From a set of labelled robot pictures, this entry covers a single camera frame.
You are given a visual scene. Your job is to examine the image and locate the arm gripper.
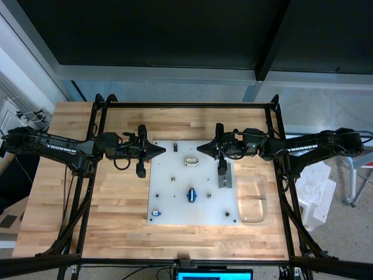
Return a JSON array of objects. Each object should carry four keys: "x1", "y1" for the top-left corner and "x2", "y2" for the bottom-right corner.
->
[
  {"x1": 116, "y1": 124, "x2": 167, "y2": 179},
  {"x1": 196, "y1": 122, "x2": 245, "y2": 177}
]

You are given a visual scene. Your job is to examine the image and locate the grey aluminium bar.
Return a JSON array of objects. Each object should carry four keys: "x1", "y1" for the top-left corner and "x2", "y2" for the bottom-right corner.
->
[{"x1": 217, "y1": 162, "x2": 233, "y2": 189}]

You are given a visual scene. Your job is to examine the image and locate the blue round holder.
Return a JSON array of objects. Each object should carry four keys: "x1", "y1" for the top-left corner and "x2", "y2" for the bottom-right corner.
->
[{"x1": 185, "y1": 187, "x2": 199, "y2": 204}]

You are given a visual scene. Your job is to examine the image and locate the clear plastic tub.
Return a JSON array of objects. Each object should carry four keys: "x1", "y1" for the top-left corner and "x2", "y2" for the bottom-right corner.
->
[{"x1": 236, "y1": 174, "x2": 268, "y2": 225}]

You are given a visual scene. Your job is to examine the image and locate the white board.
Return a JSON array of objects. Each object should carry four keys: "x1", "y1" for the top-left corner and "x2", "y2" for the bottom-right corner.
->
[{"x1": 147, "y1": 139, "x2": 240, "y2": 226}]

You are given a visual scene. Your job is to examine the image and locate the white foam packing block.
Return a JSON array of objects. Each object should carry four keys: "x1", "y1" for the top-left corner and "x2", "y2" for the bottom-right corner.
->
[{"x1": 294, "y1": 162, "x2": 339, "y2": 231}]

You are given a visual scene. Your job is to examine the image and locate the screen with blue edge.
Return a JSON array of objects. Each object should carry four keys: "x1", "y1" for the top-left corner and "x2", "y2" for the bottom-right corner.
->
[{"x1": 174, "y1": 268, "x2": 254, "y2": 280}]

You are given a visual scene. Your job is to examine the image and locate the grey metal stand leg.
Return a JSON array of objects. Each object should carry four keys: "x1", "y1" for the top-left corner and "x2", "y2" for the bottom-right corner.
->
[{"x1": 342, "y1": 157, "x2": 373, "y2": 208}]

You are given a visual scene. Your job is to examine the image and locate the brown cardboard box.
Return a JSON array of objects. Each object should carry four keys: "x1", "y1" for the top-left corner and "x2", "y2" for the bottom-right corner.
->
[{"x1": 0, "y1": 195, "x2": 30, "y2": 249}]

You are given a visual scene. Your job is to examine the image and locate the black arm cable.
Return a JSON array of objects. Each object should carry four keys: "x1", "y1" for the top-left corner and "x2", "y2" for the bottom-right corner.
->
[
  {"x1": 220, "y1": 131, "x2": 245, "y2": 160},
  {"x1": 112, "y1": 151, "x2": 131, "y2": 171}
]

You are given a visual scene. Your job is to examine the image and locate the black metal frame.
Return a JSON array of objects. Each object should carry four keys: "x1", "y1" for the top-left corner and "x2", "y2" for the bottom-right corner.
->
[{"x1": 0, "y1": 93, "x2": 373, "y2": 280}]

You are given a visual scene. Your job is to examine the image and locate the small black camera mount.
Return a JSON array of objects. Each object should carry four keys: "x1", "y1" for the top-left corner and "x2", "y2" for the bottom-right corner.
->
[{"x1": 177, "y1": 254, "x2": 195, "y2": 268}]

